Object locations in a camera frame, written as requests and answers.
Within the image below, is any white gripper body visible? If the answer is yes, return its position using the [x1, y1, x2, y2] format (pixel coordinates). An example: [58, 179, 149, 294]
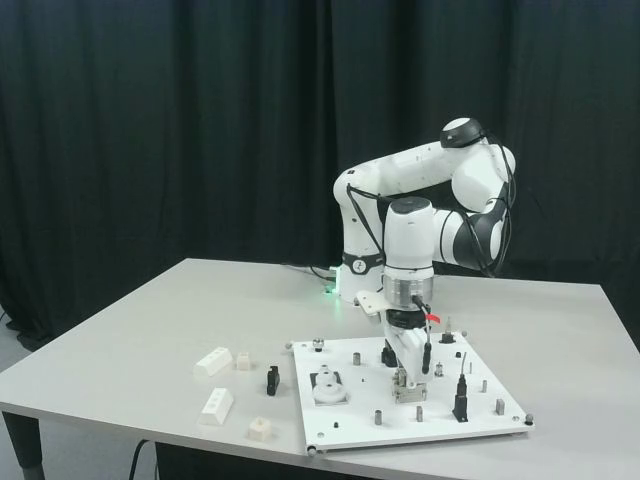
[385, 327, 432, 390]

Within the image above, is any grey waterproof plug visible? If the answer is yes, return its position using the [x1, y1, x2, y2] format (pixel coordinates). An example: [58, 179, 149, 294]
[391, 370, 430, 405]

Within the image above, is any flat white mounting plate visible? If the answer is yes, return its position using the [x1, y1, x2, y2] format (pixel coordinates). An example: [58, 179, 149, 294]
[355, 290, 391, 317]

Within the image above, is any white large gear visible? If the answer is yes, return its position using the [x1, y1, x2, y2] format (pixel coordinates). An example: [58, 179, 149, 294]
[316, 383, 347, 406]

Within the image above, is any white task board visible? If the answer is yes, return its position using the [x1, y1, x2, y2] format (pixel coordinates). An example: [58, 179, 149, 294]
[285, 329, 536, 457]

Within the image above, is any white long holder with holes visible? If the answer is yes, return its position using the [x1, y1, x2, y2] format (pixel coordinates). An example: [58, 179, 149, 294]
[198, 387, 234, 427]
[193, 346, 234, 378]

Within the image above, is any black curtain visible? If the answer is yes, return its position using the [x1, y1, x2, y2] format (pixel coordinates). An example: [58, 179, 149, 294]
[0, 0, 640, 344]

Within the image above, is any dark table leg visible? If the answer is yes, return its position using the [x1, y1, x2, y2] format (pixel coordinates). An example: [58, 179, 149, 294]
[2, 410, 42, 480]

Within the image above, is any thin black rod on wire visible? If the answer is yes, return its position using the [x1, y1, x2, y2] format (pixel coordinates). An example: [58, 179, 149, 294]
[412, 297, 444, 376]

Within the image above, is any black plug with thin cable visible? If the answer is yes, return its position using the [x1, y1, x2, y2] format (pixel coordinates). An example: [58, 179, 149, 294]
[451, 349, 474, 421]

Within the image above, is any black base cable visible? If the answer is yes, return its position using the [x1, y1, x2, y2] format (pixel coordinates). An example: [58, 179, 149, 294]
[287, 263, 342, 282]

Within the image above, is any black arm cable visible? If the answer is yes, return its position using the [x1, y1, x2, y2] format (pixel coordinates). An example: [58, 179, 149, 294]
[346, 128, 517, 279]

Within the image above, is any black floor cable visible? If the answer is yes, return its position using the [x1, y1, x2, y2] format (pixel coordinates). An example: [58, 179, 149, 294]
[130, 438, 157, 480]

